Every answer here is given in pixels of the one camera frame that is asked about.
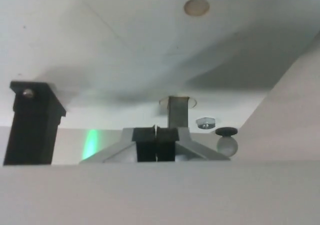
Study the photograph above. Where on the metal hex nut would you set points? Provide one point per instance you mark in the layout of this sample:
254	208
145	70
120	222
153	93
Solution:
206	123

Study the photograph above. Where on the white task board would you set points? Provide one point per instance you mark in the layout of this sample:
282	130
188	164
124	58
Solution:
125	47

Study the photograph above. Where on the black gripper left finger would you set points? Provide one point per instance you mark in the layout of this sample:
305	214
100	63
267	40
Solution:
146	145

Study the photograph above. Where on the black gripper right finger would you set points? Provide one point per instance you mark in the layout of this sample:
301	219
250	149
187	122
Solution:
166	145

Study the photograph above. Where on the black knob with white ball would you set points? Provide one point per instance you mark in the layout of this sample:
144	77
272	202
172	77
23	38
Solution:
227	142

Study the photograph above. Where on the thick metal square peg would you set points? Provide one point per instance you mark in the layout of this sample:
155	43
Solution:
178	113

